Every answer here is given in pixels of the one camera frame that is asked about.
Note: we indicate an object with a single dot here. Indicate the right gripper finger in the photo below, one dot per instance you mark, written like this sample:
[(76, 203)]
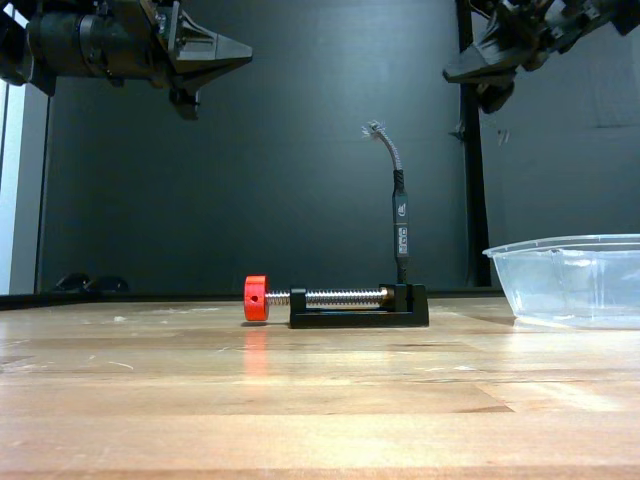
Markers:
[(482, 62), (496, 95)]

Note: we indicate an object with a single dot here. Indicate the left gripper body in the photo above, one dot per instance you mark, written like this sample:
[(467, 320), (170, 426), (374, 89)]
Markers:
[(167, 45)]

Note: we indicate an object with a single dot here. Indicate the clear plastic container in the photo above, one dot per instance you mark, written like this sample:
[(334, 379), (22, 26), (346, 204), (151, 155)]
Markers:
[(575, 280)]

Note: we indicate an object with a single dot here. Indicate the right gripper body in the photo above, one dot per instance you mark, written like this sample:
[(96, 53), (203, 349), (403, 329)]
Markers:
[(540, 25)]

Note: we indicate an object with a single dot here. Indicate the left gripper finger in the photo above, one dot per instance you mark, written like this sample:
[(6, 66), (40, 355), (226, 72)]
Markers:
[(215, 47)]

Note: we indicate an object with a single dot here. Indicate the black clamp with red knob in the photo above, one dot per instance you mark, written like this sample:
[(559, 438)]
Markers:
[(350, 307)]

